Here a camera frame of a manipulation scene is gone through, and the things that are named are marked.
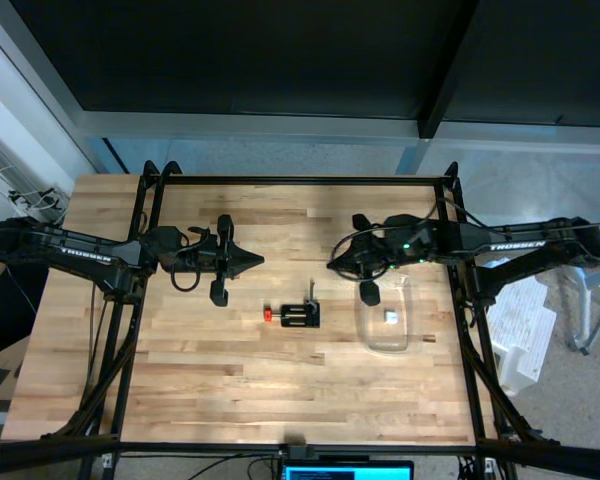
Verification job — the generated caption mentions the white foam block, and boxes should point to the white foam block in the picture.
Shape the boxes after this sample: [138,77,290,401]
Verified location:
[484,272,559,399]

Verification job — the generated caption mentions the black aluminium frame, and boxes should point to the black aluminium frame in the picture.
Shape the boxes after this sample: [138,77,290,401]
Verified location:
[0,159,600,480]

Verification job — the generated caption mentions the grey metal stand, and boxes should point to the grey metal stand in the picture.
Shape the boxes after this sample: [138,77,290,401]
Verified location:
[562,259,600,357]

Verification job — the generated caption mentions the black table-level camera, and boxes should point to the black table-level camera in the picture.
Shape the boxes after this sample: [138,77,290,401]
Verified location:
[279,435,310,459]

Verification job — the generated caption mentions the tangled black cables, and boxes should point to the tangled black cables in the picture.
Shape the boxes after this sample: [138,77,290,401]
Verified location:
[7,186,65,214]

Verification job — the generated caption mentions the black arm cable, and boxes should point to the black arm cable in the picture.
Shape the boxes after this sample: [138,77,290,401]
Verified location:
[331,196,487,282]
[171,225,212,293]

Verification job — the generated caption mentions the black vertical pillar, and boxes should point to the black vertical pillar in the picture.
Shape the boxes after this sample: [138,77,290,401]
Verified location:
[417,0,481,140]

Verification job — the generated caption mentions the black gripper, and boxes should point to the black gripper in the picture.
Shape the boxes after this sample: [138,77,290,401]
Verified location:
[187,214,266,308]
[327,213,399,308]

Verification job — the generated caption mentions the laptop with blue screen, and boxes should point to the laptop with blue screen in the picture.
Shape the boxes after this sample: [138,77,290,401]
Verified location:
[278,459,415,480]

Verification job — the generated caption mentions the black vise with orange knob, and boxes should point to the black vise with orange knob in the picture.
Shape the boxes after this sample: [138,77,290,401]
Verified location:
[262,298,323,330]

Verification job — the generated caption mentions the clear plastic tub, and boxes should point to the clear plastic tub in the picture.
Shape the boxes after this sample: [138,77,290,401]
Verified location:
[354,272,425,357]

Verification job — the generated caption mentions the brown cardboard box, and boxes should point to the brown cardboard box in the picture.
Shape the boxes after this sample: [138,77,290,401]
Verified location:
[0,334,31,416]

